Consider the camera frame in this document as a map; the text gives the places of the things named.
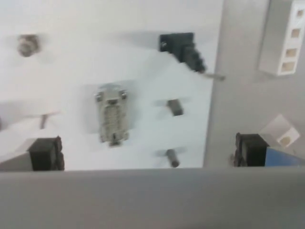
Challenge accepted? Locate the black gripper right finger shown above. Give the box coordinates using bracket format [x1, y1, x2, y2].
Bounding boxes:
[234, 132, 305, 168]

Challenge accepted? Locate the white holder with round holes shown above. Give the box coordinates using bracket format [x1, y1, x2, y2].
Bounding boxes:
[259, 114, 301, 147]

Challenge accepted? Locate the metal round peg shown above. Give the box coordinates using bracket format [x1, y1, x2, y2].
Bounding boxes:
[166, 148, 181, 168]

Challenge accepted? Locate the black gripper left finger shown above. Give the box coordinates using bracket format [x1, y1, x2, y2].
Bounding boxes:
[0, 135, 65, 172]

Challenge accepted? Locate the metal square peg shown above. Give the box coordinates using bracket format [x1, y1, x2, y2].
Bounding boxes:
[167, 99, 184, 117]

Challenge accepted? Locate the metal BNC plug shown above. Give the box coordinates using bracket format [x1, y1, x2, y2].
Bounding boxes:
[17, 34, 42, 58]

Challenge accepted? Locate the white task board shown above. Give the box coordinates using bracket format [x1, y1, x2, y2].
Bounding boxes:
[0, 0, 225, 171]

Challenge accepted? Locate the white holder with square holes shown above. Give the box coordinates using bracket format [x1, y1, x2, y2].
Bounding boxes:
[258, 0, 305, 77]

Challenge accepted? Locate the black USB plug grey cable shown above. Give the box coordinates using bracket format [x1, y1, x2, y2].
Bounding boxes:
[176, 44, 226, 82]

